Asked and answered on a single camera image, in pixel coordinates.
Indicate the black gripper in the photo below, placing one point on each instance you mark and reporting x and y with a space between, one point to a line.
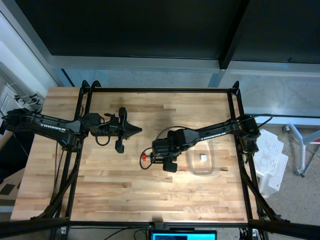
170 167
117 128

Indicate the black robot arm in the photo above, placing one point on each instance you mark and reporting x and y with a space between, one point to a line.
50 125
212 132

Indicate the small white connector block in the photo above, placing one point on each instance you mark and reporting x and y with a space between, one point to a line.
203 157

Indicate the black clamp with orange knob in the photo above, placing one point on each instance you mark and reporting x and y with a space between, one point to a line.
144 157

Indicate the clear plastic tub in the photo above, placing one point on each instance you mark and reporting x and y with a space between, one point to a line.
200 167

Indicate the blue laptop screen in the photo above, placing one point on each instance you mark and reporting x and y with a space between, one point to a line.
182 236

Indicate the brown cardboard box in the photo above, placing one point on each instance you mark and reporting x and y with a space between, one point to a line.
10 178

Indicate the grey metal stand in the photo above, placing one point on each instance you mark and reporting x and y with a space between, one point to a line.
302 155

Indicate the black metal frame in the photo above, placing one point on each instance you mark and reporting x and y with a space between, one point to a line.
160 89

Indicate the small black camera box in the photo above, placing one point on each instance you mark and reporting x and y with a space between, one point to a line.
160 225

